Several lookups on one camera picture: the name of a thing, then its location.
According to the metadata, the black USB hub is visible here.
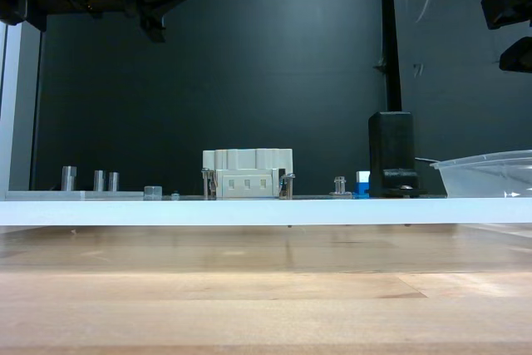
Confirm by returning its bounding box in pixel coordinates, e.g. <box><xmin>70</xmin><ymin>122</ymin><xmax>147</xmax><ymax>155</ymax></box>
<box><xmin>367</xmin><ymin>111</ymin><xmax>427</xmax><ymax>199</ymax></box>

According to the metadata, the beige connector housing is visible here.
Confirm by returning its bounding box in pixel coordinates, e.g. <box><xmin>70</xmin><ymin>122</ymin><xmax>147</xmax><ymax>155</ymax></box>
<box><xmin>201</xmin><ymin>148</ymin><xmax>298</xmax><ymax>200</ymax></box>

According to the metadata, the clear plastic tub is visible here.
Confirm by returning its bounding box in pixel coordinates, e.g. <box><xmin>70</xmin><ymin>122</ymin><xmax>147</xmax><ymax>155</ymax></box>
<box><xmin>429</xmin><ymin>149</ymin><xmax>532</xmax><ymax>200</ymax></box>

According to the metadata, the small blue white socket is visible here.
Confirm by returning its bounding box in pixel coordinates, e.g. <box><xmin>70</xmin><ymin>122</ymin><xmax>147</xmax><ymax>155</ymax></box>
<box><xmin>352</xmin><ymin>170</ymin><xmax>372</xmax><ymax>199</ymax></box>

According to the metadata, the grey metal plate with pegs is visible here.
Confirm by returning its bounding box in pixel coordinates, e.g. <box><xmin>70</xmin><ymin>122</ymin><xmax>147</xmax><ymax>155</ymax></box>
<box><xmin>6</xmin><ymin>165</ymin><xmax>145</xmax><ymax>200</ymax></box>

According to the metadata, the small silver bolt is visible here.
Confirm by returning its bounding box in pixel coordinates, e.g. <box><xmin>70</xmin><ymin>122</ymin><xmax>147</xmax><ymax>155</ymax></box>
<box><xmin>329</xmin><ymin>175</ymin><xmax>352</xmax><ymax>198</ymax></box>

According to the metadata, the white board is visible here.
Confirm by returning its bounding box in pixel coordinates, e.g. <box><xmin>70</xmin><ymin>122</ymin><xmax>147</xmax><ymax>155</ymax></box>
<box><xmin>0</xmin><ymin>190</ymin><xmax>532</xmax><ymax>228</ymax></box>

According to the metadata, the black metal frame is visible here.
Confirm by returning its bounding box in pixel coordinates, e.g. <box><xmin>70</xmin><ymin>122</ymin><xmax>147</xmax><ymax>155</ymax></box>
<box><xmin>377</xmin><ymin>0</ymin><xmax>403</xmax><ymax>114</ymax></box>

